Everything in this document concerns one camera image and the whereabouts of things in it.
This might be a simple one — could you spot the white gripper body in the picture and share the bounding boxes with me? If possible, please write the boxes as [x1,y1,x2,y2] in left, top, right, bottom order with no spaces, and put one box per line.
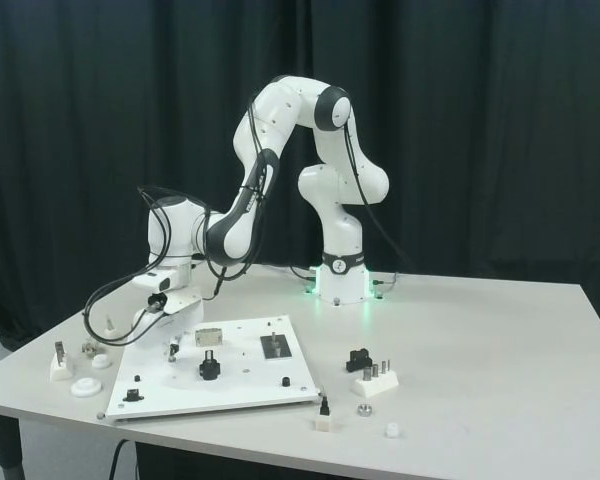
[131,298,205,347]

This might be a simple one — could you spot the white task board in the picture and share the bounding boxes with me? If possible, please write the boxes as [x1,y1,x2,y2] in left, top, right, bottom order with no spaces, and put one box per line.
[102,314,322,422]

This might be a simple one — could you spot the white large gear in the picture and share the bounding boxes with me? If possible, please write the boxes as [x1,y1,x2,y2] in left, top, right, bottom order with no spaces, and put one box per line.
[69,378,102,399]

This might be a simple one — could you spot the white peg holder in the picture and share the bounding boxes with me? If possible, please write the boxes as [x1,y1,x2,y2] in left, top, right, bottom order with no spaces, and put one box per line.
[48,357,75,383]
[352,370,400,399]

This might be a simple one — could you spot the black D-SUB plug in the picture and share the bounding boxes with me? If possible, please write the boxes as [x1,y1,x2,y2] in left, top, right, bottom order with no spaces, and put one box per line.
[346,348,373,374]

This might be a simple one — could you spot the black table leg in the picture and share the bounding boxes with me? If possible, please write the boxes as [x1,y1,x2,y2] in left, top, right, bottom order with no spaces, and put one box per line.
[0,409,24,480]

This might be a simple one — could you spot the black curtain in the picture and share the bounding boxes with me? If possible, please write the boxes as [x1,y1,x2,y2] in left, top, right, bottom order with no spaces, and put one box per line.
[0,0,600,351]

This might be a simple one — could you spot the flat white mount plate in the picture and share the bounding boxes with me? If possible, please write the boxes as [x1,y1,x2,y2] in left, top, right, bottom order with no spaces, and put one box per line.
[155,294,202,317]

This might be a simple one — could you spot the thin black rod on wire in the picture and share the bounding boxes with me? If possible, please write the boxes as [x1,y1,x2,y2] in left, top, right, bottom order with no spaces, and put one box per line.
[195,252,227,301]

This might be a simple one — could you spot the small white camera box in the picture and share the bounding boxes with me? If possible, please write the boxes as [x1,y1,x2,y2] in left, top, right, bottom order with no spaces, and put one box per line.
[143,272,179,293]

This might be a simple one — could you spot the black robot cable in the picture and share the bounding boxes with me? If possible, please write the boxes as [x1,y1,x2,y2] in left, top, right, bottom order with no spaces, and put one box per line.
[82,94,414,346]

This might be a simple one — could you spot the grey base connector cable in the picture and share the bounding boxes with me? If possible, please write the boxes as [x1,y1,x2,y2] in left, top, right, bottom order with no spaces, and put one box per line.
[372,272,400,296]

